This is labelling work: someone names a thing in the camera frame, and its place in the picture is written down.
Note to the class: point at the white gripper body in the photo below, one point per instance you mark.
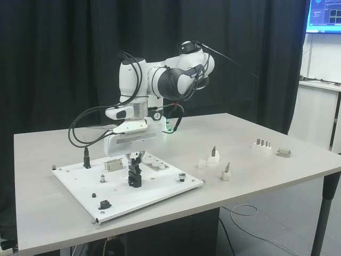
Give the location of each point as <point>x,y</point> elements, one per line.
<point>133,146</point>

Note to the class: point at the black D-SUB plug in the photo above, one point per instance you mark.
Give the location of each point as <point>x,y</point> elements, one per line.
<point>134,180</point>

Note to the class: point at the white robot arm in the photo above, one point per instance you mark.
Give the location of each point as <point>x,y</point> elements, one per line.
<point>133,80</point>

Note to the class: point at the white large gear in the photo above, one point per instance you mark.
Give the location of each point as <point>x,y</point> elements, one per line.
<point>149,160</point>

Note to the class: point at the flat white mounting plate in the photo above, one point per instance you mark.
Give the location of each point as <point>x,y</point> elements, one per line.
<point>133,125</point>

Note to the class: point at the white medium gear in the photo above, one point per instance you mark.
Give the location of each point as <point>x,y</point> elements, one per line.
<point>160,165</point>

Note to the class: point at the white task board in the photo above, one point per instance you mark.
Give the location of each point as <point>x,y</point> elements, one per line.
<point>160,185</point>

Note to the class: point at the metal BNC plug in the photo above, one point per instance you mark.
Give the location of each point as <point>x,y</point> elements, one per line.
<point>101,179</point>

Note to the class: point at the black Ethernet plug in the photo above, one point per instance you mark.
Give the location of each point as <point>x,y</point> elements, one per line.
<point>87,160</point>

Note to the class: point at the metal bolt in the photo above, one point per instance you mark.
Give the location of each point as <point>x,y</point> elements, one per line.
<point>181,177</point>

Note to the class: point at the small white block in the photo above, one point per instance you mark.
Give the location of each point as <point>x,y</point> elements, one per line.
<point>202,164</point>

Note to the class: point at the white four-hole peg holder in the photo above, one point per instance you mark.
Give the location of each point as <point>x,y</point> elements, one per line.
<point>262,148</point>
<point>214,159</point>

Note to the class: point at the metal square peg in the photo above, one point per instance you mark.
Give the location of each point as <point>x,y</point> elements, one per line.
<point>214,151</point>

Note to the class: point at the white single peg holder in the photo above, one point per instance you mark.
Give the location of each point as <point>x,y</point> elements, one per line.
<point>226,176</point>

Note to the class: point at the small metal peg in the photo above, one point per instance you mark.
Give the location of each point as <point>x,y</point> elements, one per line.
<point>228,166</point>

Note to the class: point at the black curtain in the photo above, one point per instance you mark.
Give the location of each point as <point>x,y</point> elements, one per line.
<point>66,53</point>

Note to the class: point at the grey waterproof plug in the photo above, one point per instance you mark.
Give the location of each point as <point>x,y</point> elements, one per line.
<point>283,152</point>

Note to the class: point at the white cabinet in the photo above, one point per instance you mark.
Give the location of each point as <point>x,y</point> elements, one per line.
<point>314,112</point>

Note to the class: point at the black table leg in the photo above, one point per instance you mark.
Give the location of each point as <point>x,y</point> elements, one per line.
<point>326,213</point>

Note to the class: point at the blue screen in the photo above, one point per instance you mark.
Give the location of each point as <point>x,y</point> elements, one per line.
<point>325,16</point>

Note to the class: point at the small white camera box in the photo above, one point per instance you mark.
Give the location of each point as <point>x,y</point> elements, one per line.
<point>120,113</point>

